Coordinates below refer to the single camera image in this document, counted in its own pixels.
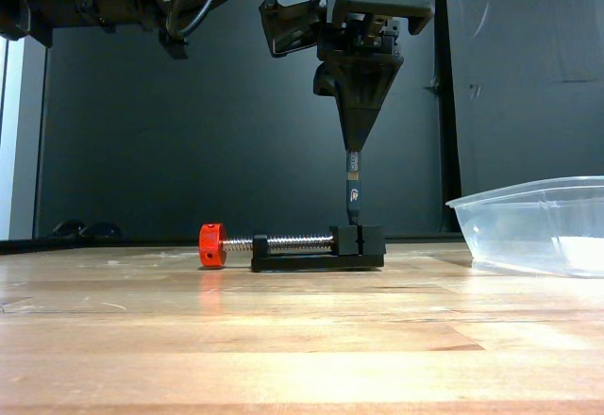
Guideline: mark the black USB-C socket adapter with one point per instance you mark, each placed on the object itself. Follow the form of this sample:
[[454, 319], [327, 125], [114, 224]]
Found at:
[[355, 198]]

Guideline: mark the black vise with orange knob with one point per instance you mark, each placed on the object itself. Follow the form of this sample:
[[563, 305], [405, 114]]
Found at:
[[302, 254]]

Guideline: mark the clear plastic tub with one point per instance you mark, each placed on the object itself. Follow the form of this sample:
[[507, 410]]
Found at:
[[509, 226]]

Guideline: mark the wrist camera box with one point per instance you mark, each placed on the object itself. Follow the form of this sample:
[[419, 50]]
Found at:
[[292, 28]]

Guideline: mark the black metal frame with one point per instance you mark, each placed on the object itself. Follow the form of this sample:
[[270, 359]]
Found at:
[[448, 151]]

